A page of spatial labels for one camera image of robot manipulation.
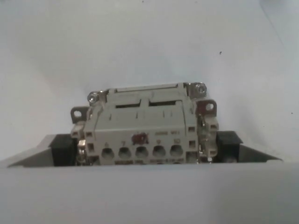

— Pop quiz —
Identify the white task board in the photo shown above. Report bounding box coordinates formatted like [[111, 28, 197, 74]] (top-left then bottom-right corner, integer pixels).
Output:
[[0, 0, 299, 164]]

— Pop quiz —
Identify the beige waterproof plug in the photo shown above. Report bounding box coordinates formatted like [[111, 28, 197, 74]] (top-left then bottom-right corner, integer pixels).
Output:
[[71, 98, 220, 167]]

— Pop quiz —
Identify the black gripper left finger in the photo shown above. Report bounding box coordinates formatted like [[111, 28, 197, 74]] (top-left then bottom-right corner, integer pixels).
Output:
[[6, 134, 77, 168]]

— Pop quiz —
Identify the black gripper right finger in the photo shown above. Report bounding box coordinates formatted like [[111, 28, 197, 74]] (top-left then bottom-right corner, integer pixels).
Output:
[[214, 130, 287, 164]]

